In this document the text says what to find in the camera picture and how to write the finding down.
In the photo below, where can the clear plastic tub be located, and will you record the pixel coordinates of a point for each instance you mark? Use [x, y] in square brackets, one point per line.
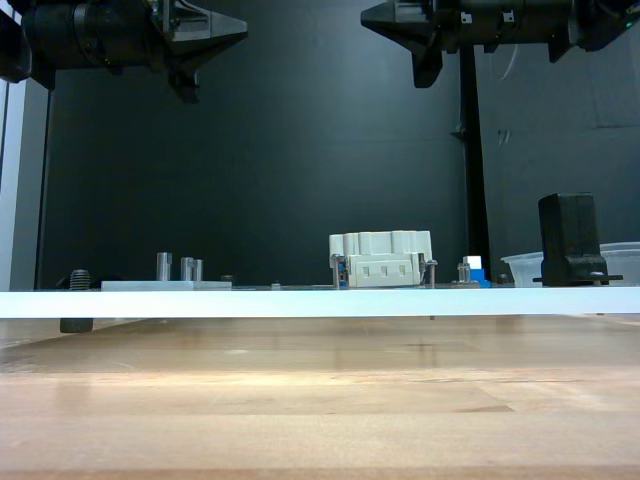
[520, 270]

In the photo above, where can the small blue white socket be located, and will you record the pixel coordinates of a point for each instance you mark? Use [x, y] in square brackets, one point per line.
[475, 264]

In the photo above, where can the white task board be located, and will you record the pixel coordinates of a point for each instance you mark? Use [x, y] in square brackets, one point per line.
[320, 302]

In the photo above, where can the beige connector housing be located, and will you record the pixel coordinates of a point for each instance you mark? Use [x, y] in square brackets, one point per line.
[380, 260]

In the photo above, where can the black threaded screw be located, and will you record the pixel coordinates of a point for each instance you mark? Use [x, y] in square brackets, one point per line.
[81, 280]

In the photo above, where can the tall black holder block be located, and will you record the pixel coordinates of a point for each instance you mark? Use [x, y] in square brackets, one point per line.
[570, 235]

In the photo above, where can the blue clamp holder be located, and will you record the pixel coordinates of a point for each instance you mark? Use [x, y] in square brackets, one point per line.
[341, 274]

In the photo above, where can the black vertical column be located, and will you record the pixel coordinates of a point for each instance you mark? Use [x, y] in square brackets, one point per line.
[475, 200]

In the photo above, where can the grey metal base plate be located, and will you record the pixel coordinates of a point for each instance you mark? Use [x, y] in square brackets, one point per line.
[150, 285]

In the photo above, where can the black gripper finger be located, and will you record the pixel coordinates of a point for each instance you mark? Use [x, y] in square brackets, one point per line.
[220, 27]
[200, 50]
[405, 17]
[417, 42]

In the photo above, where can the small silver bracket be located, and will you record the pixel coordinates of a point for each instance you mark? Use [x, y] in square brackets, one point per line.
[462, 274]

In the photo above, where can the short silver metal post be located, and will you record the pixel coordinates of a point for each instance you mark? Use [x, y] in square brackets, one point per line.
[198, 271]
[186, 269]

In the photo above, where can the black rubber foot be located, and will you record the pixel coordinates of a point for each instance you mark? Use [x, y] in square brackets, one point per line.
[76, 326]

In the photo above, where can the tall silver metal post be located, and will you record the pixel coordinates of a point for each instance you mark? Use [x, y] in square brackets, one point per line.
[164, 267]

